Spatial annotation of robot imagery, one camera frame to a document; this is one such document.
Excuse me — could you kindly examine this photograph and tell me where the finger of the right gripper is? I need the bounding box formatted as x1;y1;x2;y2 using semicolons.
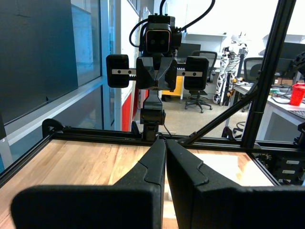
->
156;60;178;92
136;59;157;91

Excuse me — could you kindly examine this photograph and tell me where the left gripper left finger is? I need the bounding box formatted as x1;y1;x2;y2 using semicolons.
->
10;139;166;229

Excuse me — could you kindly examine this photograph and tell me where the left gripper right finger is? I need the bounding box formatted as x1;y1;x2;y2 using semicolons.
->
166;139;305;229

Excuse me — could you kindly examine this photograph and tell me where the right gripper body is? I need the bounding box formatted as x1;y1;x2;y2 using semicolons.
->
106;54;210;91

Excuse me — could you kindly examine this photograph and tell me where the yellow cabinet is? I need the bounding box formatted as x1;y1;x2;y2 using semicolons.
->
162;76;184;101

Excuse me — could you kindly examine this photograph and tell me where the black monitor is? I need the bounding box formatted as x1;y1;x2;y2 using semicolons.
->
277;42;305;81
178;43;202;58

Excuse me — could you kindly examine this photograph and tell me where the black mesh office chair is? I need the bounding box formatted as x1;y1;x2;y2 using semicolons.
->
184;50;218;113
244;57;264;83

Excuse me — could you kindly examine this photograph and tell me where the white lattice robot figure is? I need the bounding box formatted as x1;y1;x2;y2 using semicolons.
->
215;32;250;105

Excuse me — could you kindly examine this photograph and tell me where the black electronics box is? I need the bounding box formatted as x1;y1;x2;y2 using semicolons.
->
254;154;305;186

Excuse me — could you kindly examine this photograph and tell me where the white desk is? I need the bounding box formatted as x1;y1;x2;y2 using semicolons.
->
234;81;305;144

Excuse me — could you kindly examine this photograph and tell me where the red plastic cup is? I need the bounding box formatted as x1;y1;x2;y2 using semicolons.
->
289;83;305;106

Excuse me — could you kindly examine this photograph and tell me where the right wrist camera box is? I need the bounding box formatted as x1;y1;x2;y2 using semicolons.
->
144;15;176;54

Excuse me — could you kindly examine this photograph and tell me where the black metal frame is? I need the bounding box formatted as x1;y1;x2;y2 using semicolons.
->
0;0;305;189

